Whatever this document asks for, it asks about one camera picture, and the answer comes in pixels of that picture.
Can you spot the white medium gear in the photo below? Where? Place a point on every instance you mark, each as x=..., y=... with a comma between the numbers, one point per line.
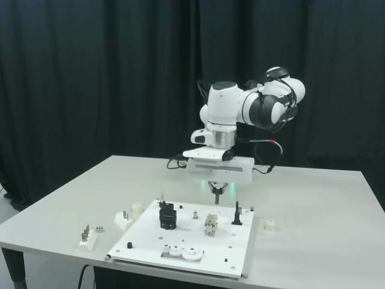
x=175, y=250

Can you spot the white task board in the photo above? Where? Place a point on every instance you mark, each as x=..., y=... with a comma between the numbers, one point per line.
x=144, y=238

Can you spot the black table leg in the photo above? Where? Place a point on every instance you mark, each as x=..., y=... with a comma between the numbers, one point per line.
x=13, y=268

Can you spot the black Ethernet plug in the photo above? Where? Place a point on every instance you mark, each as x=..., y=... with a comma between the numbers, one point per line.
x=166, y=206

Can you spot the white small plug holder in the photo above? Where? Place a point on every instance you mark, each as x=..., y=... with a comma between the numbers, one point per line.
x=269, y=225
x=136, y=208

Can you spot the white peg holder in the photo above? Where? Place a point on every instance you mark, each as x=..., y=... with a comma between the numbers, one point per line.
x=87, y=244
x=121, y=222

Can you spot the white camera box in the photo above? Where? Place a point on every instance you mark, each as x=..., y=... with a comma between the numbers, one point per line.
x=200, y=137

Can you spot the white large gear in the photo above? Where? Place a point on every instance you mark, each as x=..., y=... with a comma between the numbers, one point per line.
x=192, y=253

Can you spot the black bolt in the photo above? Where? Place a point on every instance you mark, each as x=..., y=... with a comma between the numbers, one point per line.
x=130, y=245

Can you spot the white small gear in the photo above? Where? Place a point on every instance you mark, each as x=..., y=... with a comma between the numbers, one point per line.
x=165, y=250

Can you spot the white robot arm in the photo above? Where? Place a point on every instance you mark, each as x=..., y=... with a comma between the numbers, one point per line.
x=222, y=99

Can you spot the metal nut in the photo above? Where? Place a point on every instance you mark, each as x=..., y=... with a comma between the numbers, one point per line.
x=100, y=229

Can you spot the black D-SUB plug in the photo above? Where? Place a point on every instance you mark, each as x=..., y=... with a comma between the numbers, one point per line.
x=167, y=219

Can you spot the black USB plug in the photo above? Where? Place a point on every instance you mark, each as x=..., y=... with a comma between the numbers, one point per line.
x=237, y=213

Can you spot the black curtain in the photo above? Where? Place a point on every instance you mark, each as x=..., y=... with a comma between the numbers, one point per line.
x=60, y=60

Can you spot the metal round peg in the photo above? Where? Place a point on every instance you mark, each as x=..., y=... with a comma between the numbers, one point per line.
x=87, y=233
x=83, y=236

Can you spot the metal BNC plug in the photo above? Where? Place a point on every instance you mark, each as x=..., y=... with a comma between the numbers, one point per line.
x=195, y=215

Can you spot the white mounting plate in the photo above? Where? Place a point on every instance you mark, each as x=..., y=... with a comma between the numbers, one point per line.
x=204, y=153

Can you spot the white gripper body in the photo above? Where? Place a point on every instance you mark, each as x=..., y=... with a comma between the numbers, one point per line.
x=219, y=173

